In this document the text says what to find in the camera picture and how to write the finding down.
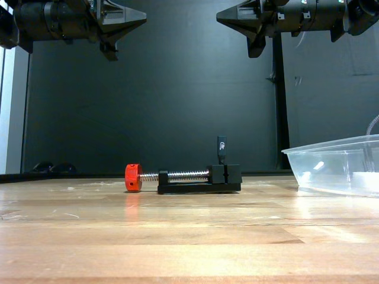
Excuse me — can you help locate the clear plastic tub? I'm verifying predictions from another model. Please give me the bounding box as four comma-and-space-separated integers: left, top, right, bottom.
281, 134, 379, 198

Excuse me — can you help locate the black metal frame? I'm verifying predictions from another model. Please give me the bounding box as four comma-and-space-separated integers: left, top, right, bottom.
0, 161, 297, 184

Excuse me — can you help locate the black USB-C socket adapter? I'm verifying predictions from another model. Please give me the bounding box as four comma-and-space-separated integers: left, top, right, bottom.
217, 135, 228, 165

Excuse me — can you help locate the black vise with red knob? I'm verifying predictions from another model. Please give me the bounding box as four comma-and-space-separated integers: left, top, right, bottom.
124, 163, 242, 195

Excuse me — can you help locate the black wall post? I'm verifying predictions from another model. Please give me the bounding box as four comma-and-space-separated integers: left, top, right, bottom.
266, 31, 290, 174

